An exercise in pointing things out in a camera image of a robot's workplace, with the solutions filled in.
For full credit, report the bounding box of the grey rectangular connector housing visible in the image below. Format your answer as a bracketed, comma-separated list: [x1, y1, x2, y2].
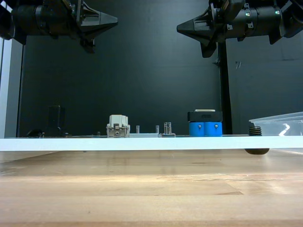
[106, 114, 131, 138]

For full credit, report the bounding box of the grey aluminium window frame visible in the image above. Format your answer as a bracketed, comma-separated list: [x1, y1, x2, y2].
[0, 36, 24, 138]

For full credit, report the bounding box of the black vertical wall pillar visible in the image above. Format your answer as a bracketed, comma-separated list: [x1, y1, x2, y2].
[214, 39, 233, 136]

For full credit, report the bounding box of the blue and black D-sub connector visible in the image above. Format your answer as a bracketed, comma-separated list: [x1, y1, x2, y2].
[187, 109, 223, 137]

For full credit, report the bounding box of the white mounting board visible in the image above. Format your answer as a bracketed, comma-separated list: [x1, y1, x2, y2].
[0, 135, 303, 152]

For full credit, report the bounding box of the clear plastic tub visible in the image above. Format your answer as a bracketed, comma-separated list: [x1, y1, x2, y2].
[248, 111, 303, 154]

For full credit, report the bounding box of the black M12 threaded bolt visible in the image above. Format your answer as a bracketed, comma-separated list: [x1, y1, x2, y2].
[244, 126, 270, 156]

